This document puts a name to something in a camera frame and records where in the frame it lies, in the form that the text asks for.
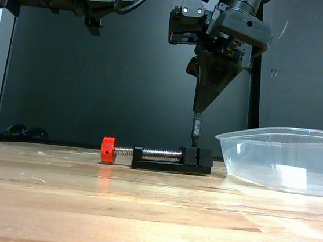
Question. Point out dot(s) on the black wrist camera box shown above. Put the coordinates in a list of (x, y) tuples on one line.
[(186, 27)]

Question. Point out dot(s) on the black frame post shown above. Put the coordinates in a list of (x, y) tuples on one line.
[(254, 102), (4, 79)]

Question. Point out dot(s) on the black frame base rail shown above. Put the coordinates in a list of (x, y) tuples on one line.
[(45, 142)]

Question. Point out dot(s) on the clear plastic container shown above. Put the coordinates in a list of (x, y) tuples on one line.
[(262, 161)]

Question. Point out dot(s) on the black USB-C socket adapter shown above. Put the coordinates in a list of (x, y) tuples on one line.
[(196, 129)]

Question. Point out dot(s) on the black rounded foot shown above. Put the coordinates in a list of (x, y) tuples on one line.
[(16, 129), (36, 132)]

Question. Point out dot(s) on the black vise with orange knob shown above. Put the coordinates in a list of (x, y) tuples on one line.
[(198, 160)]

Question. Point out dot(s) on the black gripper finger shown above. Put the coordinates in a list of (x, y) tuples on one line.
[(210, 79), (192, 66), (105, 0)]

